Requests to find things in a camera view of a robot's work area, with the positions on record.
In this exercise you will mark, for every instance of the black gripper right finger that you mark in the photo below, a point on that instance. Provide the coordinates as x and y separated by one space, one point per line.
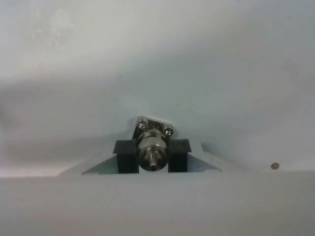
178 158

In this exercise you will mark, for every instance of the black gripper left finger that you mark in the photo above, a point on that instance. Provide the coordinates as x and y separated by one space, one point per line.
125 158

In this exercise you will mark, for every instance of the metal BNC plug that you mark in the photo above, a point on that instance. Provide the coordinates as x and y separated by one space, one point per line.
147 155

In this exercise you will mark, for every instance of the white task board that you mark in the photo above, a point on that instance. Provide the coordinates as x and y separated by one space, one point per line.
172 73

